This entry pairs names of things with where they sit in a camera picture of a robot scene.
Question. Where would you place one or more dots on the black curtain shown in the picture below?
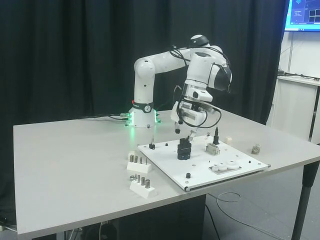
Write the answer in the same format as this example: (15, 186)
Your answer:
(75, 50)

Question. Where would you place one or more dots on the white square peg holder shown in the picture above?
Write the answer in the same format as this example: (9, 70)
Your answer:
(140, 168)

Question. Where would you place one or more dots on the black USB plug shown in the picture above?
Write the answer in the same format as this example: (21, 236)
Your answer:
(216, 138)

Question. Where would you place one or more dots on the blue screen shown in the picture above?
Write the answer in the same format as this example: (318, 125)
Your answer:
(303, 15)

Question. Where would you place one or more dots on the small metal round peg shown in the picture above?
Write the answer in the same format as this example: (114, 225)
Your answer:
(138, 179)

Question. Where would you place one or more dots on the small white cube holder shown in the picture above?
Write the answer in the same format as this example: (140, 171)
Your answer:
(227, 139)

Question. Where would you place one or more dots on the black table leg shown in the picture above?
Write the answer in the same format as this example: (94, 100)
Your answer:
(307, 200)

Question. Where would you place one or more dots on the black Ethernet plug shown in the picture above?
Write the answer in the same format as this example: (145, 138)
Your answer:
(151, 145)

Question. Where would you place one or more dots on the white medium gear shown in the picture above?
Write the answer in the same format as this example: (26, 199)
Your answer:
(221, 166)

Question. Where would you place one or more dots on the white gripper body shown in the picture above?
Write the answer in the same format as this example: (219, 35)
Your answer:
(202, 118)

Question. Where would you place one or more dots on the white large gear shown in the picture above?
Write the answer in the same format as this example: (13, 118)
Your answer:
(231, 165)

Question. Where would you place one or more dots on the white task board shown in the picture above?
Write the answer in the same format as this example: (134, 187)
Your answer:
(170, 165)

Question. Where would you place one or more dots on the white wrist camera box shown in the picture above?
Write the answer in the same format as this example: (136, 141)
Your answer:
(200, 95)

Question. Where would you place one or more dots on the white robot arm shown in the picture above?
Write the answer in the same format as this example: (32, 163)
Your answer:
(145, 75)

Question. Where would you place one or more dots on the large metal round peg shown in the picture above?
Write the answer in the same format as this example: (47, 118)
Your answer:
(148, 184)

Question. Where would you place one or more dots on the metal nut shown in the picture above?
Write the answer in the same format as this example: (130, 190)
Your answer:
(131, 177)

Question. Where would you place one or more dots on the black bolt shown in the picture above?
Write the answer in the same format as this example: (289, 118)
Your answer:
(187, 175)

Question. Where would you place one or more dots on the grey metal waterproof plug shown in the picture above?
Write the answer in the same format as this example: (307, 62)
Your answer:
(255, 149)

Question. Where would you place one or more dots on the black D-SUB plug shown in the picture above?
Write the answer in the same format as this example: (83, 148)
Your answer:
(184, 151)

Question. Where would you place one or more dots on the medium metal round peg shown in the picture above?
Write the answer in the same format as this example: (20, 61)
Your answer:
(143, 181)

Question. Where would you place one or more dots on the white round peg holder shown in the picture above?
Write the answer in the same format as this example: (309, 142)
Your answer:
(142, 191)

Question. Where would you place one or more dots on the large metal square peg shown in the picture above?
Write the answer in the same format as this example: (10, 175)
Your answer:
(136, 159)

